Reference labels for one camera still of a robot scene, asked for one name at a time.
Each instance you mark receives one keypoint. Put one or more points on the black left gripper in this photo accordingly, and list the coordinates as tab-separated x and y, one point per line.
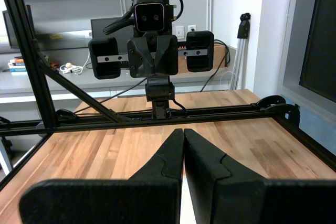
105	48

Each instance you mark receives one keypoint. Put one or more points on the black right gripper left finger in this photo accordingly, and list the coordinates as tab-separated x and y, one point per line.
105	200

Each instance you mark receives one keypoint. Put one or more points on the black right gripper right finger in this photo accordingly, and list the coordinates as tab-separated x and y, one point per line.
249	200

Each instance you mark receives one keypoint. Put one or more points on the dark computer monitor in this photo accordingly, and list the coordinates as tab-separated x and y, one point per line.
97	28
8	27

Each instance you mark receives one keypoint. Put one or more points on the brown cardboard box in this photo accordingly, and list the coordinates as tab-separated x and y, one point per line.
220	56

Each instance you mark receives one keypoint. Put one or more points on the grey desk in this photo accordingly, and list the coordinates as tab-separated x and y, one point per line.
78	82

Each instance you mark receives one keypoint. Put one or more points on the silver stand with black head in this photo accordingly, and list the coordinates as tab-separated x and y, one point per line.
242	27

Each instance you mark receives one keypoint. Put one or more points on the stack of books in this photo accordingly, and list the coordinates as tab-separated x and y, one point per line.
17	65

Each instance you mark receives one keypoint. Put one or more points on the white wall outlet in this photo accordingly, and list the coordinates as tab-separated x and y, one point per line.
192	28
179	33

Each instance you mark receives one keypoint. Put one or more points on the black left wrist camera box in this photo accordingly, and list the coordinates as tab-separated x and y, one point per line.
149	16

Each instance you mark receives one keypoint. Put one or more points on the black aluminium frame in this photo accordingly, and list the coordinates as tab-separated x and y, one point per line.
26	51

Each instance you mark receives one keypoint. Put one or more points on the dark panel with grey frame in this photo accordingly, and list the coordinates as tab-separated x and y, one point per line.
320	37

